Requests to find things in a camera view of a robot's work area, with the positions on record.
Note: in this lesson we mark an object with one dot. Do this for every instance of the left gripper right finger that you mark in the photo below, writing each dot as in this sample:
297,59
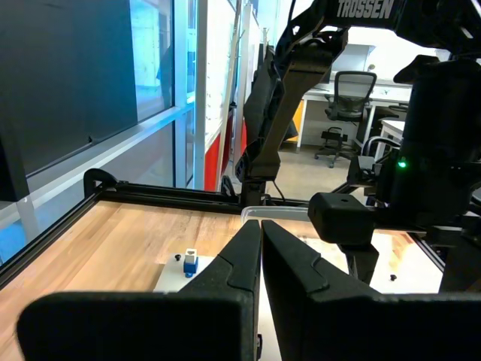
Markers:
357,327

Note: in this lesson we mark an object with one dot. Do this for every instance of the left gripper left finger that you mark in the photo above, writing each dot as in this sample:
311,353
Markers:
150,327

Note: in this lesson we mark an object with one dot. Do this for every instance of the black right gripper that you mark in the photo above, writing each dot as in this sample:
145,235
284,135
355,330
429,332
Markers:
338,218

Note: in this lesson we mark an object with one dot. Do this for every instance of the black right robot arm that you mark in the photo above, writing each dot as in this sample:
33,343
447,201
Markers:
308,75

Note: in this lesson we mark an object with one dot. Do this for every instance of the white board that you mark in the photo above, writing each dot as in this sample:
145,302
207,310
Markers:
413,278

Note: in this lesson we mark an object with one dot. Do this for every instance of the blue white small socket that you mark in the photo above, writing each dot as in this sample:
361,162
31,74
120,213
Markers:
190,265

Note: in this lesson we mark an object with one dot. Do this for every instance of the orange cabinet panel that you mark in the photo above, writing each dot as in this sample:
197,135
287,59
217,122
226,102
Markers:
298,124

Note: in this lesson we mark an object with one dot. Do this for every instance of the black office chair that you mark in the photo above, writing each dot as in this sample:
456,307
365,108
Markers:
349,109

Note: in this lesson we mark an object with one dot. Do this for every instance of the white partition panel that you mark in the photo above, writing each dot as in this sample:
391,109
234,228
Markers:
216,56

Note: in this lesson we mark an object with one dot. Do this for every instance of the black table frame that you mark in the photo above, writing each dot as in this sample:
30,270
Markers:
150,192

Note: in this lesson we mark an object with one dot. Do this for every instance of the grey window frame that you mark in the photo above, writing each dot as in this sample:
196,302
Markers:
112,139

